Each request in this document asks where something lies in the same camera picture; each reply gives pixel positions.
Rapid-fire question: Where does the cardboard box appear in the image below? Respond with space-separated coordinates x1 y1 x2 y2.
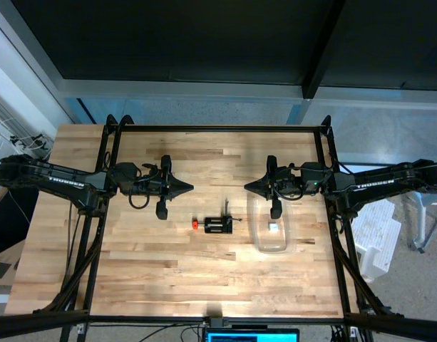
0 239 26 286

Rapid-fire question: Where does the black aluminium table frame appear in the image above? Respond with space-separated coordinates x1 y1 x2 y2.
0 113 437 342

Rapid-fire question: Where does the black vertical pillar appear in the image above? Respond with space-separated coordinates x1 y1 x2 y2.
302 0 347 100

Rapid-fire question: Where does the black bag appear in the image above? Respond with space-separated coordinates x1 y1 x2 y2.
0 185 39 263

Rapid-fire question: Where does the black vise with red knob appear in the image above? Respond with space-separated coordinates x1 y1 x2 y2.
192 215 234 235

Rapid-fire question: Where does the white step stool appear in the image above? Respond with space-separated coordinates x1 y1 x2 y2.
350 199 403 284

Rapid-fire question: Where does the clear plastic tub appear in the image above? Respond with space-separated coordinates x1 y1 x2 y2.
247 197 294 256

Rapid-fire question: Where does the white cabinet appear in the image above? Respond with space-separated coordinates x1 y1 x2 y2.
0 117 53 168

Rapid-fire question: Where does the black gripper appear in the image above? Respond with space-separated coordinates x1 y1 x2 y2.
143 155 195 221
244 155 296 219

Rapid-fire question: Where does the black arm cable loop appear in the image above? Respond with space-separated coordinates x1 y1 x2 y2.
274 164 309 201
128 191 150 210

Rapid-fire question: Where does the grey metal stand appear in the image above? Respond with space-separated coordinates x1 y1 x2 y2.
399 194 437 254

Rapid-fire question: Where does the laptop screen with blue edge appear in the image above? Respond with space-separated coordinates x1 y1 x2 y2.
202 328 300 342

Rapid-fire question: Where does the black and white cable bundle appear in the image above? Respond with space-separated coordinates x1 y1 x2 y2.
8 132 51 151

